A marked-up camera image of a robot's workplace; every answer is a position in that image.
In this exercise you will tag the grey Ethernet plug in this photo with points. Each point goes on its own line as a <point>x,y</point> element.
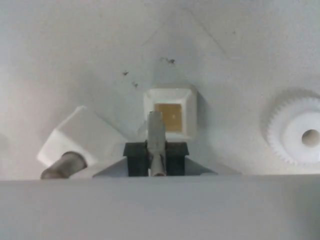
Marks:
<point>156,135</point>

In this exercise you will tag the white Ethernet plug holder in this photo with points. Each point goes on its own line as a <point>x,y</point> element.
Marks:
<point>190,110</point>

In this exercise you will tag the metal round peg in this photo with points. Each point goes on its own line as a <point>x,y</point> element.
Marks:
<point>65,165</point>

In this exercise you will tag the white medium gear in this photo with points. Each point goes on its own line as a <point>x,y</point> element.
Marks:
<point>290,130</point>

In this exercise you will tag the white sloped peg holder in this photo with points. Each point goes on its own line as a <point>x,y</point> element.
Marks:
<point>75,132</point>

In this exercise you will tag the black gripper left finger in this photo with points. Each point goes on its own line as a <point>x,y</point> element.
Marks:
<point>136,160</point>

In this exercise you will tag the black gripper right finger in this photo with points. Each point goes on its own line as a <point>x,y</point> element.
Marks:
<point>176,161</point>

